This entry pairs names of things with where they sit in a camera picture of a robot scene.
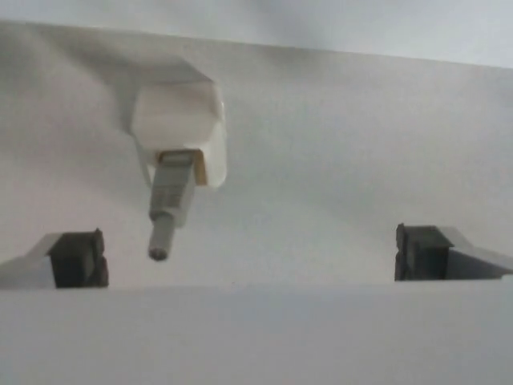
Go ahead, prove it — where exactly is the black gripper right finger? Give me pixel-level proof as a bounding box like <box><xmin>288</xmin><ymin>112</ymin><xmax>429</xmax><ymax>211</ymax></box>
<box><xmin>394</xmin><ymin>223</ymin><xmax>513</xmax><ymax>282</ymax></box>

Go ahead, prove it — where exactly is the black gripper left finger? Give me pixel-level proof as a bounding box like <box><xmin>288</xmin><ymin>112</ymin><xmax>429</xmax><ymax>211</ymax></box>
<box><xmin>0</xmin><ymin>228</ymin><xmax>109</xmax><ymax>290</ymax></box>

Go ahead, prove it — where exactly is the grey USB plug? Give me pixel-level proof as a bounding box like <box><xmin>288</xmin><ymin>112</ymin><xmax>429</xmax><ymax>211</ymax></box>
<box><xmin>146</xmin><ymin>147</ymin><xmax>198</xmax><ymax>262</ymax></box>

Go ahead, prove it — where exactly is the small white USB holder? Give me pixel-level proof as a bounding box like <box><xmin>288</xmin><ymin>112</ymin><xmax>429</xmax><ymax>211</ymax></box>
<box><xmin>128</xmin><ymin>83</ymin><xmax>228</xmax><ymax>190</ymax></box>

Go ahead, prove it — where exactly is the white task board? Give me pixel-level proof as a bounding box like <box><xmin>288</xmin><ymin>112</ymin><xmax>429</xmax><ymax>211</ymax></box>
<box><xmin>0</xmin><ymin>0</ymin><xmax>513</xmax><ymax>70</ymax></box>

